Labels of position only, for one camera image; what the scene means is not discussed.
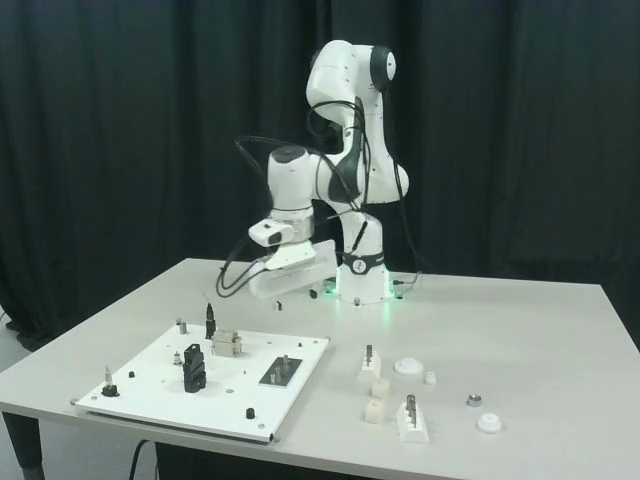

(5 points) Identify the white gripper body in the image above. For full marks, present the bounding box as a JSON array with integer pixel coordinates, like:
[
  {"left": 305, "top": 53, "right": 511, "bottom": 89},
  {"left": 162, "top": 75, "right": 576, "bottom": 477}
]
[{"left": 248, "top": 238, "right": 338, "bottom": 302}]

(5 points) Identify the white large gear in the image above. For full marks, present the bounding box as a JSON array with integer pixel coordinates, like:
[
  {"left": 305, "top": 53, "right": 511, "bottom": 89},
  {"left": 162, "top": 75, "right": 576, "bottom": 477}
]
[{"left": 393, "top": 357, "right": 424, "bottom": 378}]

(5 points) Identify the black USB plug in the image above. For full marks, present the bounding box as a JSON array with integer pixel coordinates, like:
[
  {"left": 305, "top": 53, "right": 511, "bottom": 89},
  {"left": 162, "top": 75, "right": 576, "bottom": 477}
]
[{"left": 198, "top": 288, "right": 218, "bottom": 339}]

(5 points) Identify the white peg holder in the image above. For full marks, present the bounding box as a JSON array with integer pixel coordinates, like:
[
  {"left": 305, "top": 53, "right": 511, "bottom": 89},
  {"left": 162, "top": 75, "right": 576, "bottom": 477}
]
[
  {"left": 394, "top": 402, "right": 431, "bottom": 444},
  {"left": 355, "top": 355, "right": 384, "bottom": 386}
]

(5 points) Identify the black D-SUB plug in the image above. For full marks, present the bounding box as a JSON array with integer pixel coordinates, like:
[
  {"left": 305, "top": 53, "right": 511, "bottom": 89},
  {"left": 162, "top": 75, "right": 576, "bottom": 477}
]
[{"left": 180, "top": 342, "right": 209, "bottom": 394}]

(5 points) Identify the white task board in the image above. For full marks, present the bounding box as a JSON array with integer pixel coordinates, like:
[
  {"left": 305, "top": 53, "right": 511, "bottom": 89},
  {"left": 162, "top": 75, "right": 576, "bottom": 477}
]
[{"left": 69, "top": 322, "right": 333, "bottom": 444}]

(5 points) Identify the metal waterproof plug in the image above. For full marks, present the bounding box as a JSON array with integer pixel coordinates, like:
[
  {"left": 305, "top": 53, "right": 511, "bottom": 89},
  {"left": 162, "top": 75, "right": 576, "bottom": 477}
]
[{"left": 99, "top": 364, "right": 122, "bottom": 400}]

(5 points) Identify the black curtain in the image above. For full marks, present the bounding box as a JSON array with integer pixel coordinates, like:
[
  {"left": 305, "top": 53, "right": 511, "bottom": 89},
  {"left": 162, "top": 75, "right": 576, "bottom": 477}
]
[{"left": 0, "top": 0, "right": 640, "bottom": 351}]

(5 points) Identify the dark table leg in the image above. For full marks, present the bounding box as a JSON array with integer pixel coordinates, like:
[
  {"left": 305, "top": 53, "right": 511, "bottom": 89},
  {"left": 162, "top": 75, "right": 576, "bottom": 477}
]
[{"left": 0, "top": 410, "right": 45, "bottom": 480}]

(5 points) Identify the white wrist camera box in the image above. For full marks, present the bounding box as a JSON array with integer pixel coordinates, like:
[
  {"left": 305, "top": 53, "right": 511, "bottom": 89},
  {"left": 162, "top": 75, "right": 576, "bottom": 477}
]
[{"left": 248, "top": 221, "right": 293, "bottom": 247}]

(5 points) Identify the black base cable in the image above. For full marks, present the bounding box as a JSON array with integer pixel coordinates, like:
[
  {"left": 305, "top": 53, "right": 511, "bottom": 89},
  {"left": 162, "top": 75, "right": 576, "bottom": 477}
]
[{"left": 378, "top": 84, "right": 424, "bottom": 292}]

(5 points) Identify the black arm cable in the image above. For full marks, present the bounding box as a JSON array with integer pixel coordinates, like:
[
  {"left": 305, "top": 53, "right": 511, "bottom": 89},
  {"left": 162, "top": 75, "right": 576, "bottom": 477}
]
[{"left": 215, "top": 97, "right": 375, "bottom": 302}]

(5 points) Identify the black cable under table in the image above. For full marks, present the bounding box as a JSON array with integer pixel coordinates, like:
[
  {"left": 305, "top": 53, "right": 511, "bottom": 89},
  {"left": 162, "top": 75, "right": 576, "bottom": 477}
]
[{"left": 129, "top": 437, "right": 157, "bottom": 480}]

